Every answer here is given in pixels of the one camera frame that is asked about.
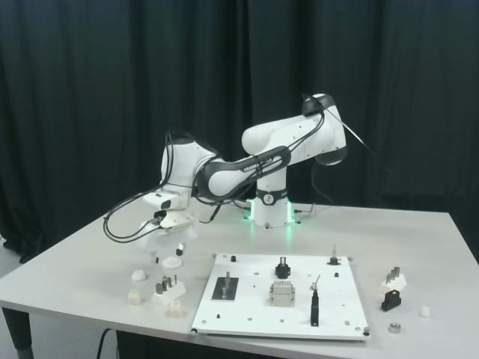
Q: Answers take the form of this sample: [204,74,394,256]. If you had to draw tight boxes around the small white box dark window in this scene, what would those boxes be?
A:
[142,191,190,211]

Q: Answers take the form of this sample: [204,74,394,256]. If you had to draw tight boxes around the black table leg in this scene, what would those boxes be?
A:
[1,307,30,359]

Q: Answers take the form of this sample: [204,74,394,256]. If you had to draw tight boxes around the black D-SUB plug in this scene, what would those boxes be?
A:
[380,289,403,313]

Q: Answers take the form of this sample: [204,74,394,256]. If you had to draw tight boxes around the black looping wrist cable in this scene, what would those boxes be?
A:
[103,188,177,245]

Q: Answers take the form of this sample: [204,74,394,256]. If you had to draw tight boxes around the black cable under table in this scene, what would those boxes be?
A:
[97,328,115,359]

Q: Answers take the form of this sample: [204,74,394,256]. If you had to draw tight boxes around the flat pale mounting plate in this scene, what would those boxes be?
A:
[159,212,196,230]

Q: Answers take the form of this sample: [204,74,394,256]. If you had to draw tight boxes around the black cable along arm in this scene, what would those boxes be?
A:
[164,93,338,210]

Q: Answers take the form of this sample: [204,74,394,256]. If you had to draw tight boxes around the black USB plug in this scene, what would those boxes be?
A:
[308,293,320,329]

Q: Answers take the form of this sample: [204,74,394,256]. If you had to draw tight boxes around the black curtains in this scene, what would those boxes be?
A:
[0,0,479,265]

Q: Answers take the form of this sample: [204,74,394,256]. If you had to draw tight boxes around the white task board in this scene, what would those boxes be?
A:
[190,253,372,340]

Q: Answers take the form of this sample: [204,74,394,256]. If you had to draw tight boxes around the thin black rod on wire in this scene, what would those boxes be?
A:
[197,201,222,225]

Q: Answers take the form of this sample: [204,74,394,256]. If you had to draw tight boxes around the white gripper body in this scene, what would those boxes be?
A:
[135,219,200,260]

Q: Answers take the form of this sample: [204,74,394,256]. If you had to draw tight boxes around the white peg holder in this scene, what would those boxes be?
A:
[379,274,408,294]
[150,282,187,305]

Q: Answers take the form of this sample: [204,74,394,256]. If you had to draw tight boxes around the black cable at arm foot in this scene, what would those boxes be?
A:
[294,203,320,217]

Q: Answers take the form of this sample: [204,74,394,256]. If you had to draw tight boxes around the black cable tie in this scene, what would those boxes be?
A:
[329,106,379,155]

